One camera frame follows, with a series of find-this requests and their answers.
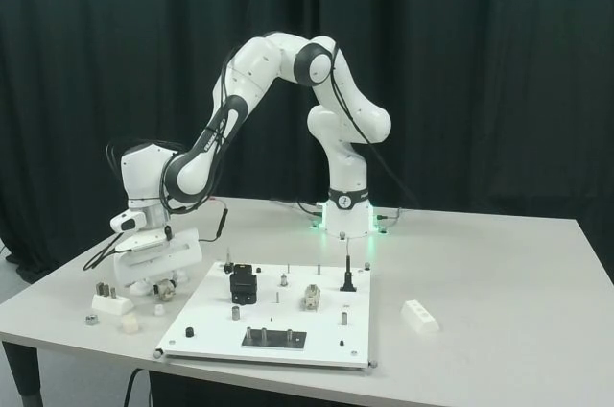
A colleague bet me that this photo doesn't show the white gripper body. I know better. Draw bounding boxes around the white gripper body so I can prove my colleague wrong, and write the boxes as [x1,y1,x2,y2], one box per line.
[113,227,201,290]

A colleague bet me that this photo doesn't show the black curtains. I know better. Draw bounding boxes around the black curtains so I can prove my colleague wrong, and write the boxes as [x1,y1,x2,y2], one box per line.
[0,0,614,267]

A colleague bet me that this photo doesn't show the black D-SUB plug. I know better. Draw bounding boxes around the black D-SUB plug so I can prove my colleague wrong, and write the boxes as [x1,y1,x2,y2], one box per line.
[228,262,259,306]

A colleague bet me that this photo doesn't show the white task board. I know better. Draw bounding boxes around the white task board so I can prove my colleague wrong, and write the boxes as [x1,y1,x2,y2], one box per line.
[153,246,381,371]

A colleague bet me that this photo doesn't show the black table leg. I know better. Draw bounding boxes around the black table leg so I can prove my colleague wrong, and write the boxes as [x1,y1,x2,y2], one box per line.
[0,340,40,407]

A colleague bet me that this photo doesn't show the white mounting plate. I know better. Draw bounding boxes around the white mounting plate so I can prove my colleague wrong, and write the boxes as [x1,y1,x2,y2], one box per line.
[116,232,169,253]

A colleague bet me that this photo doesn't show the silver wrist ring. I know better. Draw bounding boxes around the silver wrist ring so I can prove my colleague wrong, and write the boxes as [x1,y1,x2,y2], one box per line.
[143,207,168,230]

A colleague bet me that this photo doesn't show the empty white peg holder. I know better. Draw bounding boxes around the empty white peg holder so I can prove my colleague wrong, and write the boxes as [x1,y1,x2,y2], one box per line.
[400,299,441,333]

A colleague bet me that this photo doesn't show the black camera cable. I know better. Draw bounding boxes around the black camera cable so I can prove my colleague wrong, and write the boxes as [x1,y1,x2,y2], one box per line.
[84,232,122,273]

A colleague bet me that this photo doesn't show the black hanging cable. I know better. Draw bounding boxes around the black hanging cable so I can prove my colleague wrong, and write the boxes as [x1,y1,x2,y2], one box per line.
[125,367,151,407]

